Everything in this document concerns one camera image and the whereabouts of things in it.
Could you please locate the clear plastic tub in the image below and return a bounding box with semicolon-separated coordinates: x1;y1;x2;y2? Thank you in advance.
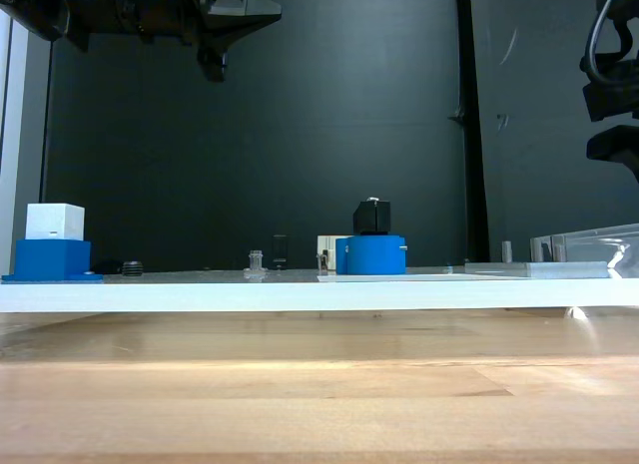
528;223;639;353

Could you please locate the grey metal plate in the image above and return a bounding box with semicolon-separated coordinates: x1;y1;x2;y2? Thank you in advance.
463;260;611;279

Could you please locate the small black bar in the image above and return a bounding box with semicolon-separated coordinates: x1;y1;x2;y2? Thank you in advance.
273;233;289;271

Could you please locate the black connector block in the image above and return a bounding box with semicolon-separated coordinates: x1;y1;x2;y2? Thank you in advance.
352;199;391;235

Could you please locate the white cube block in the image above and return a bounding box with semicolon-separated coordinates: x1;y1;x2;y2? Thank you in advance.
24;202;86;242

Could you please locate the white connector housing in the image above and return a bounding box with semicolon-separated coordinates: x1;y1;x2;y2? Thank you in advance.
317;234;350;273

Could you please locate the clear plastic fitting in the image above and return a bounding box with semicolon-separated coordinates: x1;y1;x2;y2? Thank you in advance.
243;249;270;275

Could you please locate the white flat plastic plate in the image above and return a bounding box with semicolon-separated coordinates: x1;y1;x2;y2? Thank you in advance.
317;272;531;284

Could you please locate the blue round holder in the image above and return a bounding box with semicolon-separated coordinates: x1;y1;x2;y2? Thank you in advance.
334;233;408;276

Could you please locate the white task board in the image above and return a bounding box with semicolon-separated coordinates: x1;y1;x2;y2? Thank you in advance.
0;267;639;314

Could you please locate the black frame post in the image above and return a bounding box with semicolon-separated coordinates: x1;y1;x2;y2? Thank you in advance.
448;0;493;263

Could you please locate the light grey frame upright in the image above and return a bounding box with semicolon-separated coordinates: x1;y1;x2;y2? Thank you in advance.
0;7;51;275

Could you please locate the blue square base mount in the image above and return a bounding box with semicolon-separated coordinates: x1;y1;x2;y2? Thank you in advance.
1;238;105;284

